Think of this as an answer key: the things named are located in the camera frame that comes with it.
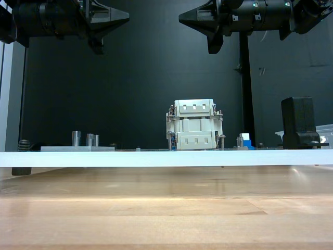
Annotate grey HAN10E connector plug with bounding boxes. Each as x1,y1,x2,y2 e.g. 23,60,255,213
166,98,225,122

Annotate small board connector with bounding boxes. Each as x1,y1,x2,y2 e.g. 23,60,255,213
236,132,253,151

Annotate grey connector socket base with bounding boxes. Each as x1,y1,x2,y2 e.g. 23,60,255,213
165,118,226,151

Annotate grey metal plate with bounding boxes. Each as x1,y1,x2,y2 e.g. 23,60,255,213
40,146,116,153

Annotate black socket block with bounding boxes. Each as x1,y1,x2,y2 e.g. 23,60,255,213
278,96,330,150

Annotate black threaded set screw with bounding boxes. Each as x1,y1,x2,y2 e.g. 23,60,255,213
17,140,31,152

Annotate white task board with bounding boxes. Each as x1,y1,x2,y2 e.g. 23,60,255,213
0,148,333,168

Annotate clear plastic tub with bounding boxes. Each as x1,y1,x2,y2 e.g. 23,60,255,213
275,124,333,151

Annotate black board foot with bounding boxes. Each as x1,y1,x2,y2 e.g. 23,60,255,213
11,166,32,176

